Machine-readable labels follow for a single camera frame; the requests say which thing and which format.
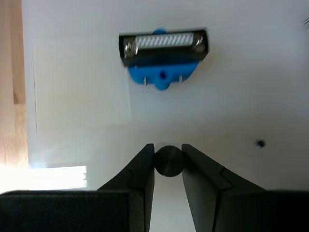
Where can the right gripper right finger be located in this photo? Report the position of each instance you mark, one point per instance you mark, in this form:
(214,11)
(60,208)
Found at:
(253,212)

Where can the blue connector mount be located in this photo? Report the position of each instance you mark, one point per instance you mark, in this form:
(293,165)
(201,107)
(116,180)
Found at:
(144,75)

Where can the steel cylinder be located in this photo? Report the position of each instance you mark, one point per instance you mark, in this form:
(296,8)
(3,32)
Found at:
(169,162)

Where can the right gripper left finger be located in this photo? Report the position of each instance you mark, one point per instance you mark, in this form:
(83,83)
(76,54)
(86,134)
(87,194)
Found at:
(72,212)

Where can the black D-sub connector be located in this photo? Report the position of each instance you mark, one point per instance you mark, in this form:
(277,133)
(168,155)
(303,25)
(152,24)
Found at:
(164,54)

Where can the white task board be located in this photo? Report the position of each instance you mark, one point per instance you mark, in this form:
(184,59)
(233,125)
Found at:
(217,108)

